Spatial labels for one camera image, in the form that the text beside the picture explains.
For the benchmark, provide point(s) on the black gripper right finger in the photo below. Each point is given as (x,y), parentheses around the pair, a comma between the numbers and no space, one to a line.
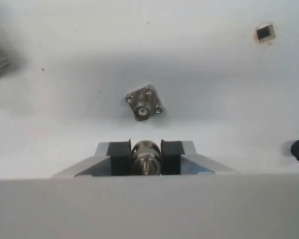
(172,159)

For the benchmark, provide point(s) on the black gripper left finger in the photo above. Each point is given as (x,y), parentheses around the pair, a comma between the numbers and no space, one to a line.
(119,159)

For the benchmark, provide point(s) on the metal BNC plug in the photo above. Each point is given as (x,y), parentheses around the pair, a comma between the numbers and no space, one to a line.
(146,156)

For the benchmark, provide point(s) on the white task board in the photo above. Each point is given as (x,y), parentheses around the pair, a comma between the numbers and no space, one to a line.
(189,74)

